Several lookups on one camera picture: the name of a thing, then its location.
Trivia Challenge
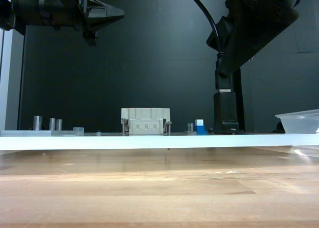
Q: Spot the black upright post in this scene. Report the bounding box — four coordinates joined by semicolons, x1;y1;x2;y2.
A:
232;67;246;132

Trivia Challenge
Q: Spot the metal clamp screw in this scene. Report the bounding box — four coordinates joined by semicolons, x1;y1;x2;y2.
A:
162;118;173;135

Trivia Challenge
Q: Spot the large metal cylinder peg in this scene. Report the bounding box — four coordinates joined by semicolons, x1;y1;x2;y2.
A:
33;115;43;131

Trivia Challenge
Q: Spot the white board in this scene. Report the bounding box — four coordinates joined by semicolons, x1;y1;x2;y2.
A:
0;132;319;151

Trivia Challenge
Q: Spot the black USB hub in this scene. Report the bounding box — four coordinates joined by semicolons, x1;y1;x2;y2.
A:
213;92;240;134

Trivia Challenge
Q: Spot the clear plastic container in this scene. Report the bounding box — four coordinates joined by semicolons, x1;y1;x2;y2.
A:
274;109;319;134

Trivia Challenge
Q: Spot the aluminium plate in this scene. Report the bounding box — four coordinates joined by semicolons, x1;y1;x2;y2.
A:
0;129;52;137

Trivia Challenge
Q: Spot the beige connector housing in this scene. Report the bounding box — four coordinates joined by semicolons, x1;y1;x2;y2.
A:
121;108;171;135

